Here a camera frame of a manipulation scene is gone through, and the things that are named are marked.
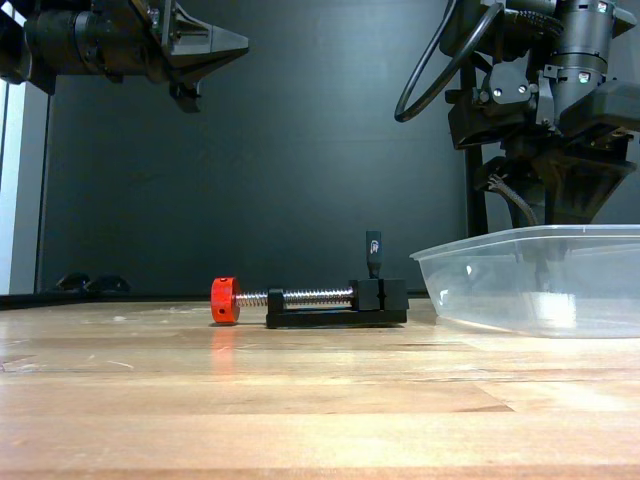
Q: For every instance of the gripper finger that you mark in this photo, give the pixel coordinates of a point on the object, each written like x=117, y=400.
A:
x=570, y=190
x=205, y=65
x=227, y=42

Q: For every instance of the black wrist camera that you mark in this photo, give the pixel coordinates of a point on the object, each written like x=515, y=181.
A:
x=462, y=125

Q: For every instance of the black USB-C socket adapter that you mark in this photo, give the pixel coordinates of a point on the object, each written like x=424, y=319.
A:
x=374, y=255

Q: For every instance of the black vise with orange knob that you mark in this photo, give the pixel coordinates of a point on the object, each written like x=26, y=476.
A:
x=380, y=300

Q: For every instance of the clear plastic tub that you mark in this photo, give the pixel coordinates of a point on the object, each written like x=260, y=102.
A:
x=475, y=290

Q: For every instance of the black wall post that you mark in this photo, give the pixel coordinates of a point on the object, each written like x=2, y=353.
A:
x=477, y=215

